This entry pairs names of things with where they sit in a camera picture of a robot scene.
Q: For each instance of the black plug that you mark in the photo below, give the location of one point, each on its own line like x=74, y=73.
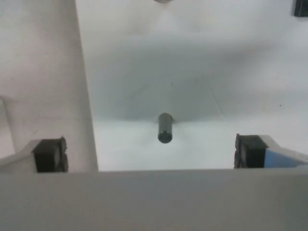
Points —
x=301, y=7

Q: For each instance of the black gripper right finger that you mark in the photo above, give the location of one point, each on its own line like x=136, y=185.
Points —
x=250, y=154

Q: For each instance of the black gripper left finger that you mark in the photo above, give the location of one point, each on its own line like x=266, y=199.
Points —
x=47, y=156

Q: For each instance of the metal round peg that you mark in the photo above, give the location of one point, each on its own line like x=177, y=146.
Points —
x=165, y=130

